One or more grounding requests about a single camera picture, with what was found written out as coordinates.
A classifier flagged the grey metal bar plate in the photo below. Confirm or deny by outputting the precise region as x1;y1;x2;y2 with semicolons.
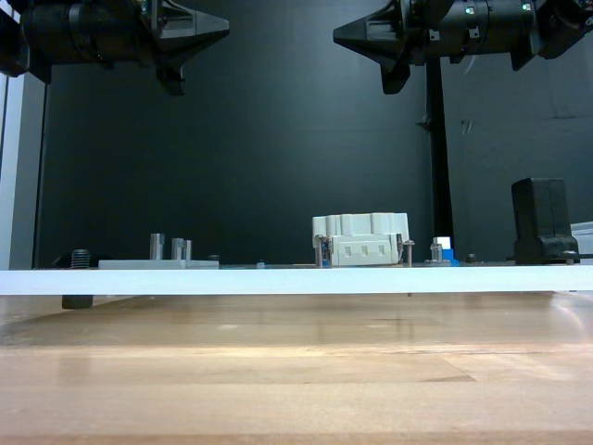
97;259;220;270

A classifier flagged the beige multi-pin connector housing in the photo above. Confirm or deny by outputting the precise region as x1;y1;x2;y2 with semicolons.
311;211;411;268

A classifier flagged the small metal clamp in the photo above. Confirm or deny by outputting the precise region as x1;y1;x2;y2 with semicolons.
424;236;442;267

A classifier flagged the small blue white connector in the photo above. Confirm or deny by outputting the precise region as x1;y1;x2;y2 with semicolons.
437;235;457;266

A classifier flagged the black connector housing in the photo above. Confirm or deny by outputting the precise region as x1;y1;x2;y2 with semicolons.
507;177;581;266

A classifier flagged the white task board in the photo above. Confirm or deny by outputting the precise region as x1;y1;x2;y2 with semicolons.
0;261;593;297

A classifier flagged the black board foot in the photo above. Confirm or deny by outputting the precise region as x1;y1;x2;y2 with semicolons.
61;295;95;311

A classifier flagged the black wall post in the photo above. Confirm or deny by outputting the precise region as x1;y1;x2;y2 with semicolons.
415;57;454;265

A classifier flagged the grey window frame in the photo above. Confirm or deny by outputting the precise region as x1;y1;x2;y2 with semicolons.
0;71;47;270

